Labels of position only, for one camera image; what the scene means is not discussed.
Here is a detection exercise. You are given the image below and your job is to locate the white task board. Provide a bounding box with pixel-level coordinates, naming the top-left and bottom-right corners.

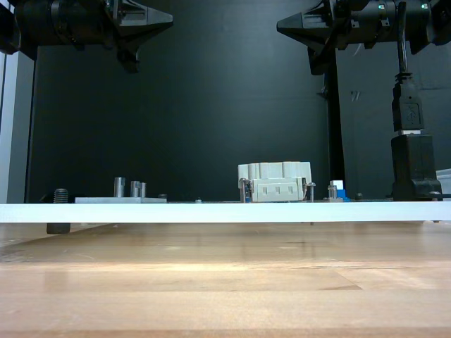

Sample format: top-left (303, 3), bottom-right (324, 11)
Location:
top-left (0, 202), bottom-right (451, 225)

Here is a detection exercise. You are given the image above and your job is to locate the beige multi-pin connector housing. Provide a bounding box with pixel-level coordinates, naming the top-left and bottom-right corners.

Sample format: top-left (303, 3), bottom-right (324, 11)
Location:
top-left (237, 161), bottom-right (317, 204)

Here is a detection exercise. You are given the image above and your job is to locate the black USB plug with cable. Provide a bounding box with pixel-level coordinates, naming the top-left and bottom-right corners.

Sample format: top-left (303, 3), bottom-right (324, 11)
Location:
top-left (392, 0), bottom-right (424, 137)

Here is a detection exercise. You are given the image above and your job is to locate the black room pillar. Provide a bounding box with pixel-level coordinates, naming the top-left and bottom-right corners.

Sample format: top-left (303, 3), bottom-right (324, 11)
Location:
top-left (316, 49), bottom-right (346, 184)

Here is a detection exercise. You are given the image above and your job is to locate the grey metal plate with pegs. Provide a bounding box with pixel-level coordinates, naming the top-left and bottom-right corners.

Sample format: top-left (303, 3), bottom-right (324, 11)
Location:
top-left (74, 177), bottom-right (167, 204)

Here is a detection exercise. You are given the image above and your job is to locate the black USB socket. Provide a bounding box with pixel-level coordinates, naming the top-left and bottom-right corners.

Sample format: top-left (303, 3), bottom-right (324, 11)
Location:
top-left (386, 133), bottom-right (444, 202)

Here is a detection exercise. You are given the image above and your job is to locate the blue and white connector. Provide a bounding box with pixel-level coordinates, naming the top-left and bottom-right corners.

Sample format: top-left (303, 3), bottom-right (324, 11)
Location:
top-left (330, 180), bottom-right (349, 202)

